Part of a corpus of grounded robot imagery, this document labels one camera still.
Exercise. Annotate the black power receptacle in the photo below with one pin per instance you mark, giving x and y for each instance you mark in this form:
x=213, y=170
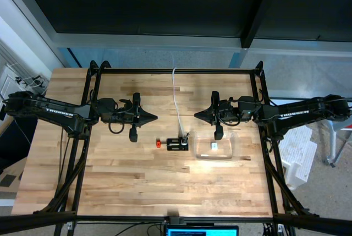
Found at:
x=184, y=146

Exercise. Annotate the black aluminium table frame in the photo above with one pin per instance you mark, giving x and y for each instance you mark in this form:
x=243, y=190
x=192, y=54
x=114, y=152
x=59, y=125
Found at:
x=176, y=70

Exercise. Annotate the grey metal stand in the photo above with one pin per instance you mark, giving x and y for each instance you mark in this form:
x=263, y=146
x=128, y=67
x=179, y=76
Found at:
x=331, y=142

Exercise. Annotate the clear plastic container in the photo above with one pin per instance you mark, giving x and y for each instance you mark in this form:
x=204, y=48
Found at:
x=225, y=150

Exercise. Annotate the small black frame camera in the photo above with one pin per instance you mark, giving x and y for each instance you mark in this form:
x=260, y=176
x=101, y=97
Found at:
x=176, y=220

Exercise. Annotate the white power plug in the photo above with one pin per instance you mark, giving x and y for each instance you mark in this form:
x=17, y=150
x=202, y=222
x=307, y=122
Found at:
x=185, y=136

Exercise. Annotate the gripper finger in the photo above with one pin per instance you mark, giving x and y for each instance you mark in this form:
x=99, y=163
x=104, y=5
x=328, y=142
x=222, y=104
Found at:
x=206, y=119
x=145, y=120
x=145, y=115
x=206, y=112

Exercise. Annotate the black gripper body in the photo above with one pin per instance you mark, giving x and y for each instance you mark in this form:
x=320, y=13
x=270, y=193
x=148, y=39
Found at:
x=136, y=117
x=216, y=117

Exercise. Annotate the white lattice structure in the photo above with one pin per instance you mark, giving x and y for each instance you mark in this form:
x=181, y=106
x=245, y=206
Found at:
x=297, y=159

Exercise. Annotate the laptop screen with blue edge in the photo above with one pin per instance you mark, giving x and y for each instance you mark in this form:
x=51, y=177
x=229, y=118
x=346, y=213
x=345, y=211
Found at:
x=200, y=231

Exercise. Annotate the black structural beam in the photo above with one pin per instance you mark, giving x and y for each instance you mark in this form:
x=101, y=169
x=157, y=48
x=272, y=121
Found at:
x=258, y=7

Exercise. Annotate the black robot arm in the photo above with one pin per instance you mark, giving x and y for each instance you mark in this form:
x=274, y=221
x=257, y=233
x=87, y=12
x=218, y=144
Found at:
x=297, y=115
x=55, y=110

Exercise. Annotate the black vise with orange knob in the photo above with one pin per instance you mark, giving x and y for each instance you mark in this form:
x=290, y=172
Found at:
x=173, y=144

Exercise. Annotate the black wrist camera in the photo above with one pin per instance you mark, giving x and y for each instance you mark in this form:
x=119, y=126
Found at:
x=126, y=105
x=226, y=106

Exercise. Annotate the small white connector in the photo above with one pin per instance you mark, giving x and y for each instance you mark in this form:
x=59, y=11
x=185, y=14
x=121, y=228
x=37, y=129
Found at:
x=214, y=145

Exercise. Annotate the brown cardboard box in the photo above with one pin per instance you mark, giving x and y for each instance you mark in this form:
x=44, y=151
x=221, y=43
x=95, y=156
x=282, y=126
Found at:
x=17, y=166

